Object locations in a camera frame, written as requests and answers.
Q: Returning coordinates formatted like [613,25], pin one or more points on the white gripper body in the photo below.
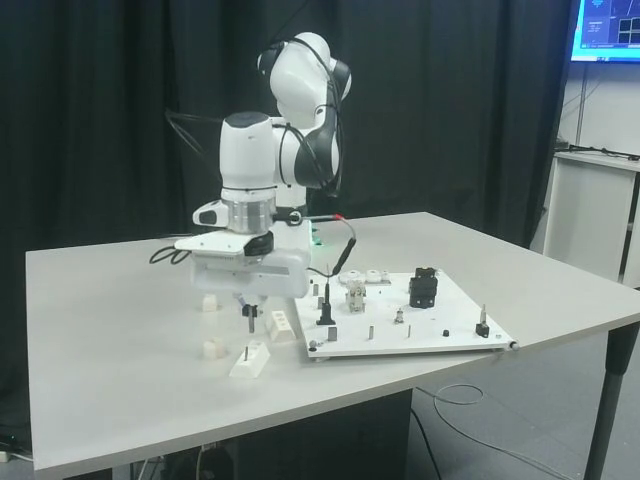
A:
[250,280]

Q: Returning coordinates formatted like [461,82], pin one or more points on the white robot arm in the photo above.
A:
[247,160]

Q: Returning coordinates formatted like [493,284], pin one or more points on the white peg holder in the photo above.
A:
[280,327]
[250,364]

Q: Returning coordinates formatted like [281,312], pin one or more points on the wide metal square peg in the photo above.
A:
[332,334]

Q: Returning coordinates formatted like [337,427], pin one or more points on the small white holder block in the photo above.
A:
[213,349]
[210,303]

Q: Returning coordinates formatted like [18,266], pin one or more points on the flat white mounting plate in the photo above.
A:
[210,246]

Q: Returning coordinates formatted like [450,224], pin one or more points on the beige metal connector block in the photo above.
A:
[355,298]

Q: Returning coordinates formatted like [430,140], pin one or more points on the white gear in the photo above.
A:
[377,275]
[352,276]

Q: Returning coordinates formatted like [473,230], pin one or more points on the metal BNC plug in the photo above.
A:
[399,316]

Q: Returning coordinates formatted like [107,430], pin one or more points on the black D-SUB plug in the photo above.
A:
[423,290]

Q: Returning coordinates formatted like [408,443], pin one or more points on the white task board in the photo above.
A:
[425,325]

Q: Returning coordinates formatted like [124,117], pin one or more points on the black plug with metal tip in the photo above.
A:
[482,327]

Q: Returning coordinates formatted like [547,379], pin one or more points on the black curtains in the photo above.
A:
[100,100]

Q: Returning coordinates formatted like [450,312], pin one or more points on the white cabinet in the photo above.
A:
[585,215]

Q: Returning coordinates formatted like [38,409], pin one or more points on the black table leg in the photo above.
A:
[607,400]

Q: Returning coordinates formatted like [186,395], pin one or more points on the blue screen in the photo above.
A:
[607,30]

